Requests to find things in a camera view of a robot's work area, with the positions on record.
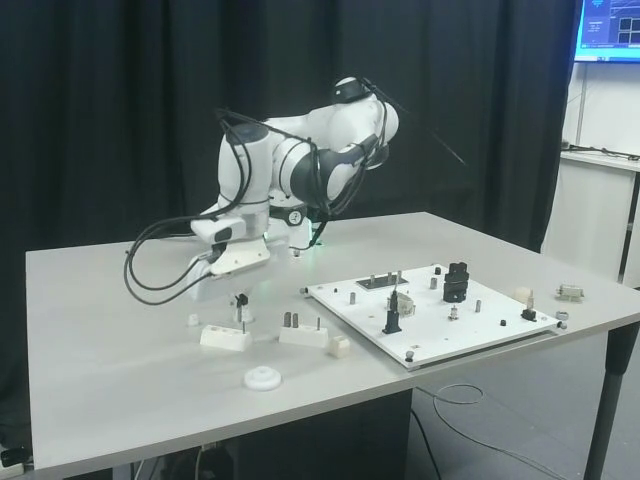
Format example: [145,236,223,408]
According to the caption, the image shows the white cabinet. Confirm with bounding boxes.
[542,62,640,290]

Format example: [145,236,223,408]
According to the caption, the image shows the black floor cable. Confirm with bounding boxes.
[409,408,454,480]

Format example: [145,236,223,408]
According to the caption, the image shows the grey floor cable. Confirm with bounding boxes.
[432,383,604,480]

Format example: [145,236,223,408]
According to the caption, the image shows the flat white mounting plate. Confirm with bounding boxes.
[208,238,272,276]

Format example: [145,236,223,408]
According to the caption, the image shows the long black cable tie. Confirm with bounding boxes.
[367,79,467,167]

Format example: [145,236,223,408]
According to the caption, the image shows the black D-SUB plug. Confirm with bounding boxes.
[441,260,472,304]

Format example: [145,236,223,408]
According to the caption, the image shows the white peg holder square holes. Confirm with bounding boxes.
[278,324,332,348]

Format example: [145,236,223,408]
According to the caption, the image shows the white task board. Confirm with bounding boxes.
[299,264,571,374]

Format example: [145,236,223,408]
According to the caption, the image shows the white peg holder round holes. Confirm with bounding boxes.
[199,323,254,354]

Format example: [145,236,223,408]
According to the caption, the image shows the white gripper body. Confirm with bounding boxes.
[187,259,272,305]

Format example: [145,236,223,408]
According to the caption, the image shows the white box with dark window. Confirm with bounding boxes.
[191,213,247,247]

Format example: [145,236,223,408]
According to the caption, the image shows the blue screen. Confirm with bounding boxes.
[573,0,640,64]

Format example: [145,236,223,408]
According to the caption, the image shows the black table leg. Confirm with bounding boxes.
[583,327,629,480]

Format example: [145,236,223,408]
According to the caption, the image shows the black USB plug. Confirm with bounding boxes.
[381,293,404,336]

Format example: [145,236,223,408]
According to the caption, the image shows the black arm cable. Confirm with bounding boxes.
[127,107,391,301]
[123,107,391,307]

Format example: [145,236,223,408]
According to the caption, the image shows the white large gear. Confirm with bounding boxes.
[243,365,285,393]

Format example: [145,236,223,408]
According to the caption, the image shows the black curtain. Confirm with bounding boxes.
[0,0,587,444]

